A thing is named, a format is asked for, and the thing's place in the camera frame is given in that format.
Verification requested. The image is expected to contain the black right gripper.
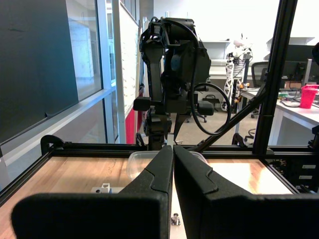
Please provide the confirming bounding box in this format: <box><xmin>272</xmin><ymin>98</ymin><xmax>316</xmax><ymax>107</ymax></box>
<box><xmin>133</xmin><ymin>91</ymin><xmax>215</xmax><ymax>139</ymax></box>

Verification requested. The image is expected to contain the white office desk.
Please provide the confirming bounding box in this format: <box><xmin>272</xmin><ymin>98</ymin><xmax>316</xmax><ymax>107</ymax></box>
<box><xmin>240</xmin><ymin>88</ymin><xmax>319</xmax><ymax>147</ymax></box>

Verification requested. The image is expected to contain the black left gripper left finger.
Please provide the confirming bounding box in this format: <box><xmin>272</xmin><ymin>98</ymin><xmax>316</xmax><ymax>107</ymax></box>
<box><xmin>11</xmin><ymin>145</ymin><xmax>174</xmax><ymax>239</ymax></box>

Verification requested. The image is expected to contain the red plastic cup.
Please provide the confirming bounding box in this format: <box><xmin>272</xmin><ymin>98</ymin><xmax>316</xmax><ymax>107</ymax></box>
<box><xmin>300</xmin><ymin>84</ymin><xmax>319</xmax><ymax>110</ymax></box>

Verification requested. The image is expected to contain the red partition panel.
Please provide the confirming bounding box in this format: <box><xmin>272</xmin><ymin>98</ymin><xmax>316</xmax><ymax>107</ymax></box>
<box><xmin>124</xmin><ymin>109</ymin><xmax>144</xmax><ymax>144</ymax></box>

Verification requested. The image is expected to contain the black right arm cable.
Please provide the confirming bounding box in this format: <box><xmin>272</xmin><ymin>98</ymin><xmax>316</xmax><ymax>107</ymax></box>
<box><xmin>190</xmin><ymin>83</ymin><xmax>232</xmax><ymax>137</ymax></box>

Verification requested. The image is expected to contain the grey aluminium window ledge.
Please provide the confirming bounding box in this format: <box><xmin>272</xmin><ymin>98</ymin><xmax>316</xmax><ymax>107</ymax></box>
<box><xmin>0</xmin><ymin>86</ymin><xmax>118</xmax><ymax>167</ymax></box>

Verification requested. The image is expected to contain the white task board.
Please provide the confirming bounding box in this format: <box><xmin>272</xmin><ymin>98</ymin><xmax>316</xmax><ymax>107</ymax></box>
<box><xmin>90</xmin><ymin>154</ymin><xmax>187</xmax><ymax>239</ymax></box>

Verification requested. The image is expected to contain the white whiteboard panel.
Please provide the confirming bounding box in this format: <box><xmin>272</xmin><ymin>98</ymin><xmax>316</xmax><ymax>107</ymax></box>
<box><xmin>118</xmin><ymin>0</ymin><xmax>140</xmax><ymax>118</ymax></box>

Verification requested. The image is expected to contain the white lattice figure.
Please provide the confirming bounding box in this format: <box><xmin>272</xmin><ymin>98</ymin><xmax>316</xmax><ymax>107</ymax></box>
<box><xmin>223</xmin><ymin>32</ymin><xmax>254</xmax><ymax>113</ymax></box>

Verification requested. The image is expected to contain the black office chair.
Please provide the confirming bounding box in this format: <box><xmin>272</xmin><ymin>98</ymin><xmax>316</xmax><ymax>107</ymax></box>
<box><xmin>250</xmin><ymin>61</ymin><xmax>270</xmax><ymax>88</ymax></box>

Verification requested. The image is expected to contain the small silver clamp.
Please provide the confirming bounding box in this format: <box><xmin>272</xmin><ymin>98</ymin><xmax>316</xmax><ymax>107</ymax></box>
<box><xmin>170</xmin><ymin>212</ymin><xmax>182</xmax><ymax>226</ymax></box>

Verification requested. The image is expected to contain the black aluminium table frame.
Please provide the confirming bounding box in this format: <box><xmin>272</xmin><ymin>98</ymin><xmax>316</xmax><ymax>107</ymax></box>
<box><xmin>0</xmin><ymin>0</ymin><xmax>319</xmax><ymax>209</ymax></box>

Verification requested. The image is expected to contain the clear plastic tub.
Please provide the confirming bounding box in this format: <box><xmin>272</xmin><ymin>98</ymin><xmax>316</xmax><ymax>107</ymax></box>
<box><xmin>126</xmin><ymin>151</ymin><xmax>209</xmax><ymax>181</ymax></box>

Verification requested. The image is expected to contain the black computer monitor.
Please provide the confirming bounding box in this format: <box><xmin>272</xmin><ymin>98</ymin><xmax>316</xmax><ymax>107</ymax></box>
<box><xmin>283</xmin><ymin>44</ymin><xmax>319</xmax><ymax>84</ymax></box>

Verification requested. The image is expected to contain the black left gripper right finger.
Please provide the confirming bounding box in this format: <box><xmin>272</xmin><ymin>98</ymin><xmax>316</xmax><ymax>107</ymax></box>
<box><xmin>173</xmin><ymin>145</ymin><xmax>319</xmax><ymax>239</ymax></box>

